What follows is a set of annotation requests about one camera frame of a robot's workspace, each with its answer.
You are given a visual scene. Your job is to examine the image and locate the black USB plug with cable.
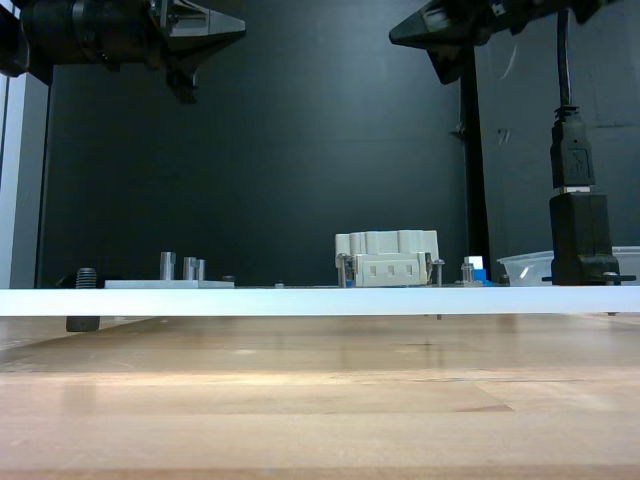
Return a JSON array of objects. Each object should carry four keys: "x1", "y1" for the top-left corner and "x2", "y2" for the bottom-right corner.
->
[{"x1": 549, "y1": 4, "x2": 599, "y2": 195}]

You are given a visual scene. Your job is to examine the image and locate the beige multi-pin connector housing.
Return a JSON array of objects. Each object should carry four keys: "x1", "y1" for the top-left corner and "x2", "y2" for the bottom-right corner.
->
[{"x1": 333, "y1": 229, "x2": 440, "y2": 289}]

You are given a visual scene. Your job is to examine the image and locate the small blue connector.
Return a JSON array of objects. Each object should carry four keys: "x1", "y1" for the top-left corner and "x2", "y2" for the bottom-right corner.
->
[{"x1": 463, "y1": 255, "x2": 487, "y2": 286}]

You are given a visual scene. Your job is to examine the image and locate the black USB socket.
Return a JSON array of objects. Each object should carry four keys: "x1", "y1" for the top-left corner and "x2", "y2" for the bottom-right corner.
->
[{"x1": 542, "y1": 192, "x2": 637, "y2": 287}]

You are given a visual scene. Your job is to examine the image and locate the white taskboard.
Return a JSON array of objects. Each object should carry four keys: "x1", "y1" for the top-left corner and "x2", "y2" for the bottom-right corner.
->
[{"x1": 0, "y1": 287, "x2": 640, "y2": 319}]

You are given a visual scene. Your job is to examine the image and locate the clear plastic tub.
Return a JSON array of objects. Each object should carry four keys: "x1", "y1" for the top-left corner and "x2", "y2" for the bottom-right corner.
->
[{"x1": 496, "y1": 245, "x2": 640, "y2": 287}]

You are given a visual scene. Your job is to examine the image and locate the grey metal plate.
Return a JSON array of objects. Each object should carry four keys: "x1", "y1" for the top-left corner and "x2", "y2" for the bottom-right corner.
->
[{"x1": 103, "y1": 278, "x2": 236, "y2": 290}]

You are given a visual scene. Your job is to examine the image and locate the black metal frame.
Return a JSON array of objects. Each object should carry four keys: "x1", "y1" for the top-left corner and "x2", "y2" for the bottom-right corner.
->
[{"x1": 449, "y1": 47, "x2": 494, "y2": 289}]

